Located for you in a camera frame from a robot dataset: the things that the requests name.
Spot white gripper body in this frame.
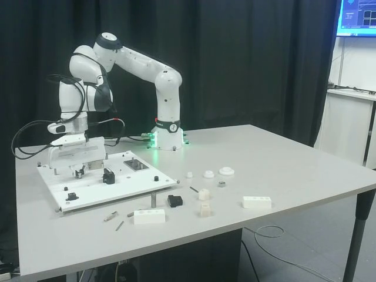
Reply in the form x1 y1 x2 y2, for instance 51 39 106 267
48 137 106 170

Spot white task board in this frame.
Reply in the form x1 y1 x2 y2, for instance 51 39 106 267
36 151 179 214

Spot black USB plug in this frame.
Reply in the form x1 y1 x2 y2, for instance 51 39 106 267
101 167 115 185

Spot white long holder block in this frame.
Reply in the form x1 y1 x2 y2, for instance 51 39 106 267
242 196 272 209
133 208 166 226

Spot black D-SUB plug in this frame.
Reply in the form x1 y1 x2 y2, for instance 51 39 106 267
167 194 184 209

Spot black curtains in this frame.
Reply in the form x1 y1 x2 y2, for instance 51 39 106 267
0 0 343 265

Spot white cabinet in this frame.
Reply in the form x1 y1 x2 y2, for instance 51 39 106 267
315 88 376 170

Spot dark grey table leg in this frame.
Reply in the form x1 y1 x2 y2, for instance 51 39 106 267
343 187 371 282

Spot blue screen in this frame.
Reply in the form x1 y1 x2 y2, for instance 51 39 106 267
336 0 376 38

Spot black base cable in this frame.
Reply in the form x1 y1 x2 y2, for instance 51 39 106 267
105 135 153 144

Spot black looping cable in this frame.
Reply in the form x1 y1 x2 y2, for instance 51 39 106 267
11 119 64 161

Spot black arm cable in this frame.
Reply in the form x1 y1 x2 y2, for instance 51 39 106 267
46 75 117 113

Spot grey floor cable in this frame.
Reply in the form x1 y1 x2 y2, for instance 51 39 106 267
242 225 347 282

